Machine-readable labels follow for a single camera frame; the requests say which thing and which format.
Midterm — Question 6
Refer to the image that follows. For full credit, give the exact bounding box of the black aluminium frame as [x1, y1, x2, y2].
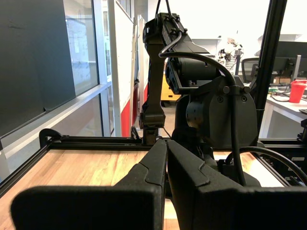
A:
[0, 0, 307, 199]

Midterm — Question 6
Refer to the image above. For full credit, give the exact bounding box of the white office desk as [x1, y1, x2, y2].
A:
[258, 83, 307, 139]

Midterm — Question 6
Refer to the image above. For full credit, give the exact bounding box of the black mesh office chair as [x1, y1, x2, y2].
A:
[240, 57, 260, 83]

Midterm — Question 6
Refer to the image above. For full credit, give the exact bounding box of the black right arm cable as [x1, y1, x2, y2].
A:
[155, 0, 307, 187]

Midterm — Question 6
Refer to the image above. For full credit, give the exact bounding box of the yellow metal cabinet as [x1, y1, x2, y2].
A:
[160, 74, 182, 101]

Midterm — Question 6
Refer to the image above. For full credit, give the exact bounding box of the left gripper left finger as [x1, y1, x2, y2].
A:
[11, 139, 167, 230]

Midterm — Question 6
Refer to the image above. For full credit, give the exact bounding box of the red plastic cup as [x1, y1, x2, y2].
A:
[289, 80, 307, 104]

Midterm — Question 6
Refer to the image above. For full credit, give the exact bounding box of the white lattice stand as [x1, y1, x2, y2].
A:
[217, 35, 244, 72]

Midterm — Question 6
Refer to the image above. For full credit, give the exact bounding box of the black computer monitor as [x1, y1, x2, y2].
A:
[273, 41, 307, 79]

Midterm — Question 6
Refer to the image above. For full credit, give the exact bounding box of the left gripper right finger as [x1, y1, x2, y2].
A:
[167, 140, 307, 230]

